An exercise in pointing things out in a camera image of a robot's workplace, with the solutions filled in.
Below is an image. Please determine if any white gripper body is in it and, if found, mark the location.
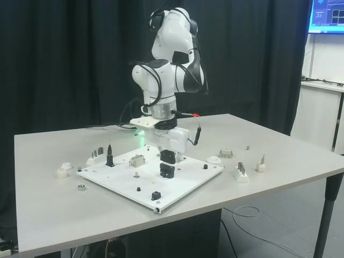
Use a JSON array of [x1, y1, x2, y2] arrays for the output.
[[145, 127, 189, 153]]

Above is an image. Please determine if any beige waterproof plug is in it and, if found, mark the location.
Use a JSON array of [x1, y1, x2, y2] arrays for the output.
[[218, 147, 234, 160]]

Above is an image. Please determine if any black Ethernet plug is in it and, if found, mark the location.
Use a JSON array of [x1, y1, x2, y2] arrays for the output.
[[106, 137, 115, 166]]

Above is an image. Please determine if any white task board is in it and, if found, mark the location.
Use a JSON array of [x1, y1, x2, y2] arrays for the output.
[[76, 145, 225, 215]]

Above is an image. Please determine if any white square peg holder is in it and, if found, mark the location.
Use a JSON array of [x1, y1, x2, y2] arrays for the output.
[[86, 154, 105, 166]]

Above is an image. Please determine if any white round peg holder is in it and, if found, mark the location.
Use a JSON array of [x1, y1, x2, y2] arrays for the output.
[[233, 166, 250, 184]]

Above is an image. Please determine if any black curtain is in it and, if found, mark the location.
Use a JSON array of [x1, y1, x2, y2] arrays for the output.
[[0, 0, 314, 242]]

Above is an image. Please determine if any dark table leg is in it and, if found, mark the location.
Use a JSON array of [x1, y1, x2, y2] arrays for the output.
[[312, 176, 340, 258]]

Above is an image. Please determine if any blue screen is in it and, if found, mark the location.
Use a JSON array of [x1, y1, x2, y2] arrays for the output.
[[307, 0, 344, 35]]

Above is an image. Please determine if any silver wrist ring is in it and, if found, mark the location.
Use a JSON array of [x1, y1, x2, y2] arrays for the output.
[[149, 103, 176, 119]]

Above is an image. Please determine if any flat white mount plate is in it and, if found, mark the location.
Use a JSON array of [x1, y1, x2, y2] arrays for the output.
[[130, 117, 157, 131]]

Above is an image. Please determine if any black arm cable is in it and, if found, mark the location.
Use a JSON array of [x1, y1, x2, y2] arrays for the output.
[[118, 8, 210, 135]]

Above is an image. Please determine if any grey floor cable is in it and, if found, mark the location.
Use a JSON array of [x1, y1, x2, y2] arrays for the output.
[[220, 205, 318, 258]]

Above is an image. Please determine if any black floor cable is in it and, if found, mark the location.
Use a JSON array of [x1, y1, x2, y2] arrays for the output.
[[220, 219, 236, 258]]

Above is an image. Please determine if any black thin cable bundle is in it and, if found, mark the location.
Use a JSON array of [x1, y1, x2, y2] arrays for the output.
[[300, 77, 344, 87]]

